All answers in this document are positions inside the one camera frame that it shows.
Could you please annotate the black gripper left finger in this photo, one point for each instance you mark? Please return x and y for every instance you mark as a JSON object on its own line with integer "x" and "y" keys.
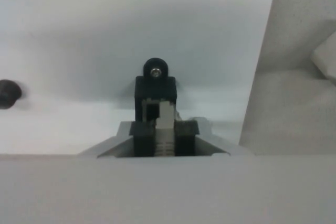
{"x": 144, "y": 142}

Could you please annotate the white task board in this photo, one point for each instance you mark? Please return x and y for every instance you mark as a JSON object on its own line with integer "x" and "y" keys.
{"x": 78, "y": 24}

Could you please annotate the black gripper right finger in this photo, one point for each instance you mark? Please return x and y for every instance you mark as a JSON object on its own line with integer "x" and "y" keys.
{"x": 185, "y": 142}

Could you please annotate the small white plug holder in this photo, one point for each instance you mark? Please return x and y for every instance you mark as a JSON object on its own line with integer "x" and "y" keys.
{"x": 326, "y": 61}

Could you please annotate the grey Ethernet plug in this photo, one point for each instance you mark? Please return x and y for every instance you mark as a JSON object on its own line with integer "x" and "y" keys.
{"x": 165, "y": 119}

